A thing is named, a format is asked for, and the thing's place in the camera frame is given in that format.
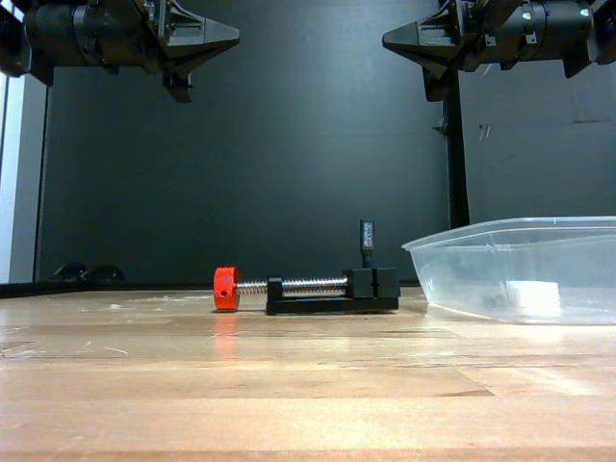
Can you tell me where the black USB-C connector stub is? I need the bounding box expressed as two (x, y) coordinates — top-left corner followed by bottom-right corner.
(355, 218), (378, 269)

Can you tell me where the clear plastic tub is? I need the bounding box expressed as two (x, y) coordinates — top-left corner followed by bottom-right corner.
(399, 215), (616, 328)

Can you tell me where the black vise with red knob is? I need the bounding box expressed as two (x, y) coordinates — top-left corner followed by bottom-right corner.
(212, 265), (401, 318)

